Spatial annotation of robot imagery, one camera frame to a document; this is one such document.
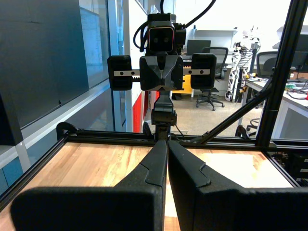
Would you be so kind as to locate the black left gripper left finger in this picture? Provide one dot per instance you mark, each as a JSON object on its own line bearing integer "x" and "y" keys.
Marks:
{"x": 96, "y": 209}

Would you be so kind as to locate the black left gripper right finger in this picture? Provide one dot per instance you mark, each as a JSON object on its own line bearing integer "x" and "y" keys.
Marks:
{"x": 228, "y": 209}

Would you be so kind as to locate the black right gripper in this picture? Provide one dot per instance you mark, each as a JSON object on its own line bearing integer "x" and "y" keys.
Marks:
{"x": 204, "y": 62}

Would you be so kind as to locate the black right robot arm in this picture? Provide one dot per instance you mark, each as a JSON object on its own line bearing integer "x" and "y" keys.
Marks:
{"x": 164, "y": 115}

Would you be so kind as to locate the yellow drawer cabinet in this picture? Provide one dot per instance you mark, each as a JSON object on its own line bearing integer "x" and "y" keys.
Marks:
{"x": 186, "y": 84}

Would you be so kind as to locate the black computer monitor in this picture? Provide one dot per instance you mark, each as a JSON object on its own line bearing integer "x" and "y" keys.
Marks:
{"x": 198, "y": 47}
{"x": 302, "y": 53}

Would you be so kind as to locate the black office chair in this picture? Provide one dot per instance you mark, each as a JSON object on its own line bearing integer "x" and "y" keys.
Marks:
{"x": 222, "y": 62}
{"x": 265, "y": 62}

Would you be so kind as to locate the white lattice stand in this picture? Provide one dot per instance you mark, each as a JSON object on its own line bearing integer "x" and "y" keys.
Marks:
{"x": 234, "y": 72}

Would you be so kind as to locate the white desk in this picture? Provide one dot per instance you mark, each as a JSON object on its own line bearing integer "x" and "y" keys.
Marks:
{"x": 293, "y": 115}

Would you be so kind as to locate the black aluminium frame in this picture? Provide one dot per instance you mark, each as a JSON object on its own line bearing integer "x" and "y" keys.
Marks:
{"x": 108, "y": 137}

